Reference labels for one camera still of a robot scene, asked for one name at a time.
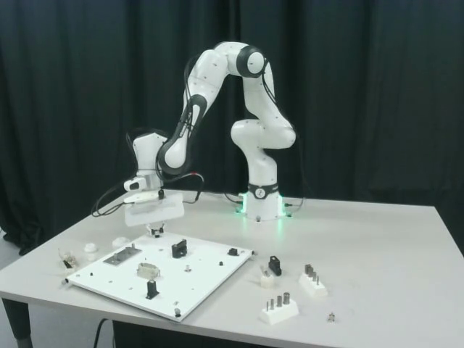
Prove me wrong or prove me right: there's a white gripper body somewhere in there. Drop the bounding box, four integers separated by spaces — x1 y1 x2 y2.
123 194 186 228

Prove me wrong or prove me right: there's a flat white mounting plate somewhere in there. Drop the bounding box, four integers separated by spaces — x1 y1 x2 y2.
125 191 167 204

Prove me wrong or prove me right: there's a white task board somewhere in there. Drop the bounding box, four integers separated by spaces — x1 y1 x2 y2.
65 228 254 323

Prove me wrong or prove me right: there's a white medium gear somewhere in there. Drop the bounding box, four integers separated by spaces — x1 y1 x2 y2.
82 243 101 261

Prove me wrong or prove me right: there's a black curtain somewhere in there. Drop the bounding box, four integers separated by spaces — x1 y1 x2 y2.
0 0 464 257

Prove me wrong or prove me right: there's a white round peg holder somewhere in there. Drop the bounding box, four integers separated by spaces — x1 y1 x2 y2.
257 304 300 325

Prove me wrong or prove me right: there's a dark table leg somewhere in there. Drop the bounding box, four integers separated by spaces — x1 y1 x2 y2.
1 297 30 348

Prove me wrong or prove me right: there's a white square peg holder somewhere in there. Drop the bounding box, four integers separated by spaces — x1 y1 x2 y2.
297 272 329 298

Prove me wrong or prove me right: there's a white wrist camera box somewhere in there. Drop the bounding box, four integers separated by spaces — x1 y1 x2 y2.
123 177 148 193

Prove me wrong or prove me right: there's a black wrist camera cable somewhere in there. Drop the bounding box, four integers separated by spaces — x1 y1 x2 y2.
91 183 128 219

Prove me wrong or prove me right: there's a black cable below table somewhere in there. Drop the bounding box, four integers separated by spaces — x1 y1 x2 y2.
94 318 114 348

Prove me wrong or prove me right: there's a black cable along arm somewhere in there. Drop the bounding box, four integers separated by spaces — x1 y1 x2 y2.
183 54 281 123

